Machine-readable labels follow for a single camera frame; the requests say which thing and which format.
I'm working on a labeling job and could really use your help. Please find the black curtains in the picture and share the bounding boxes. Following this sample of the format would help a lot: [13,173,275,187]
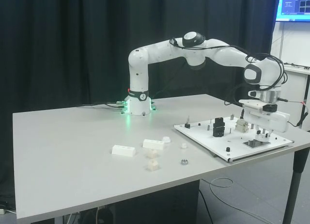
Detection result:
[0,0,277,208]

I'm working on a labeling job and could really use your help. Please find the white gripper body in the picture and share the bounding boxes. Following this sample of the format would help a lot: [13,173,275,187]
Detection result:
[243,109,291,133]

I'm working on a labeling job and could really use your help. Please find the blue screen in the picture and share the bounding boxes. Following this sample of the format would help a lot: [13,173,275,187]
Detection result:
[275,0,310,22]

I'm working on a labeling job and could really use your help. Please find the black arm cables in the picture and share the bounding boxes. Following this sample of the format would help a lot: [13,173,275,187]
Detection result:
[169,37,289,106]

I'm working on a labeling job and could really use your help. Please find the small cream plug holder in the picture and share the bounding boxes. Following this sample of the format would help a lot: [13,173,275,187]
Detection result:
[146,148,159,159]
[144,160,162,172]

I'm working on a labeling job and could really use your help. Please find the white task board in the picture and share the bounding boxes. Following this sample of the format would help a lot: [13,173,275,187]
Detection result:
[173,116,295,163]

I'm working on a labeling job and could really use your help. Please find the black table leg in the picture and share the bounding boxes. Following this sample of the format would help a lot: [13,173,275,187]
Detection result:
[282,144,307,224]

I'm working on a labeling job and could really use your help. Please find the black base cables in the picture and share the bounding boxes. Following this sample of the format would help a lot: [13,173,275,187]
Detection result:
[81,100,127,110]

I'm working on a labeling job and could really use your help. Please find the grey floor cable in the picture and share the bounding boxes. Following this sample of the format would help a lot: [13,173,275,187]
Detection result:
[201,176,241,224]

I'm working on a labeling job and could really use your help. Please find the black D-SUB plug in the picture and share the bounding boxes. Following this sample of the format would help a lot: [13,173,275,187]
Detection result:
[212,117,225,138]

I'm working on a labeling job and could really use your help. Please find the cream metal connector block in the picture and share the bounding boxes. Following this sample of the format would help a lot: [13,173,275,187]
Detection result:
[235,119,249,134]

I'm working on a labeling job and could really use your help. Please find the long white peg holder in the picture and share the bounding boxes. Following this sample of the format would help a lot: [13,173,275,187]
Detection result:
[111,144,137,158]
[142,139,165,150]

